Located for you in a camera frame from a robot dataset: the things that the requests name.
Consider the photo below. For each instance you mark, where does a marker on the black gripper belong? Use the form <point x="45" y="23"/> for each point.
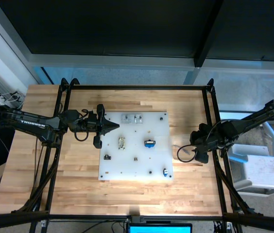
<point x="203" y="157"/>
<point x="100" y="109"/>

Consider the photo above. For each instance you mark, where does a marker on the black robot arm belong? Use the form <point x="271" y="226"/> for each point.
<point x="248" y="121"/>
<point x="32" y="122"/>

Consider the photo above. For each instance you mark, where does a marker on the beige multi-pin connector housing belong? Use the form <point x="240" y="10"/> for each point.
<point x="122" y="142"/>

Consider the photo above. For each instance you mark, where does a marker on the small black connector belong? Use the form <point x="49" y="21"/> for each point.
<point x="107" y="157"/>

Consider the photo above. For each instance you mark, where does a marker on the blue connector housing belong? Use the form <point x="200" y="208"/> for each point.
<point x="149" y="145"/>

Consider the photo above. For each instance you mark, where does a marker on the silver metal clamp block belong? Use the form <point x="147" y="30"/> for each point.
<point x="129" y="122"/>

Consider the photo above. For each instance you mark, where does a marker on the white plastic board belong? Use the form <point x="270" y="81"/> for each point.
<point x="127" y="167"/>

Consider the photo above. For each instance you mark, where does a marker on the white plastic step stool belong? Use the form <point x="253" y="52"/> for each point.
<point x="265" y="170"/>

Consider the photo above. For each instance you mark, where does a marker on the screen with blue display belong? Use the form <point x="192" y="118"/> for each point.
<point x="159" y="229"/>

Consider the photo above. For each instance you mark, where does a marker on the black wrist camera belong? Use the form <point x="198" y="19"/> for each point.
<point x="92" y="120"/>

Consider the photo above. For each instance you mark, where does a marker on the blue rj45 socket mount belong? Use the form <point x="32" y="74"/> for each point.
<point x="165" y="171"/>

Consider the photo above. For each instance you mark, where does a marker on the black aluminium frame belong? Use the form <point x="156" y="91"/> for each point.
<point x="139" y="88"/>

